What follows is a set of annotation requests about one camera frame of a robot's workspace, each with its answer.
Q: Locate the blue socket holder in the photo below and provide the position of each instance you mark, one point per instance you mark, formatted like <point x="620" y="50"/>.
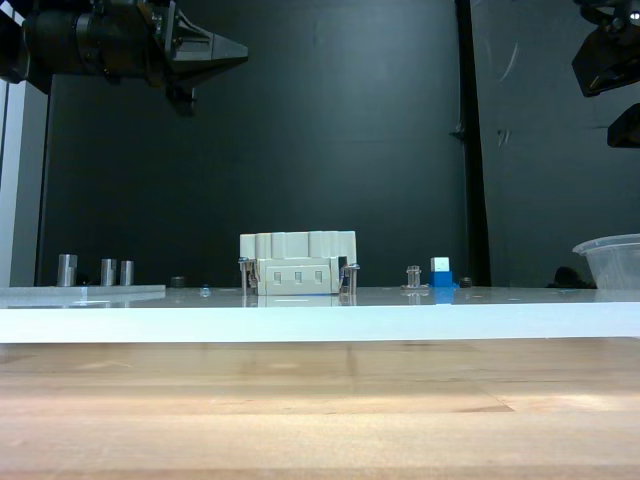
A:
<point x="442" y="280"/>

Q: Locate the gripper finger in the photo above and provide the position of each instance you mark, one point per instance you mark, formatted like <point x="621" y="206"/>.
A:
<point x="200" y="47"/>
<point x="627" y="130"/>
<point x="607" y="60"/>
<point x="200" y="71"/>

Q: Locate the tiny clear screw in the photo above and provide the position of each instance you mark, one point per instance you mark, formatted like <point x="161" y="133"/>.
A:
<point x="204" y="290"/>

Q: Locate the small metal cylinder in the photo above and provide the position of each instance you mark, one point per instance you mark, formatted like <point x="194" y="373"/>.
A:
<point x="127" y="273"/>
<point x="108" y="272"/>

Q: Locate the black knurled screw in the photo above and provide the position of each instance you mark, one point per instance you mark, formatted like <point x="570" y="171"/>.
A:
<point x="178" y="282"/>
<point x="466" y="282"/>

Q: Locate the large notched metal cylinder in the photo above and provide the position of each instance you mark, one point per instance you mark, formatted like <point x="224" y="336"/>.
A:
<point x="67" y="270"/>

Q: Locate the beige connector socket base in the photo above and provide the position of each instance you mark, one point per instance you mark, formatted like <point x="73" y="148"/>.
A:
<point x="295" y="275"/>

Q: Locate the clear plastic peg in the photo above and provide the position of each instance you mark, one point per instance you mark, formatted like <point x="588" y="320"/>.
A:
<point x="414" y="277"/>

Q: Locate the silver mounting screw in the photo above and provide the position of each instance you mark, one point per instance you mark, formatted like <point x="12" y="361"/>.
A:
<point x="353" y="277"/>
<point x="244" y="272"/>

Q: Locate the white cube plug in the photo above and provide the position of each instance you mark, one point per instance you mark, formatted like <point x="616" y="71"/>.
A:
<point x="440" y="265"/>

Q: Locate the white board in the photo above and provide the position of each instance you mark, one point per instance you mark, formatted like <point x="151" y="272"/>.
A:
<point x="320" y="325"/>

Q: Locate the light grey upright panel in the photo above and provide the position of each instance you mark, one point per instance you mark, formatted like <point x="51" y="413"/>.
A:
<point x="20" y="200"/>

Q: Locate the black frame post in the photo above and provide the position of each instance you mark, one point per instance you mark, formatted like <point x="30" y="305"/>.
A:
<point x="475" y="200"/>

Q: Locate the black rounded object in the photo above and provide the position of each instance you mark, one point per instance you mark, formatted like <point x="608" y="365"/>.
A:
<point x="567" y="278"/>

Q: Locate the clear plastic tub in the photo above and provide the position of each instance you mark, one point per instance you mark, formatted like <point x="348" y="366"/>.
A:
<point x="615" y="280"/>

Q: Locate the clear acrylic plate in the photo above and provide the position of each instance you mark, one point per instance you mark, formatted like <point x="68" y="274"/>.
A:
<point x="50" y="291"/>

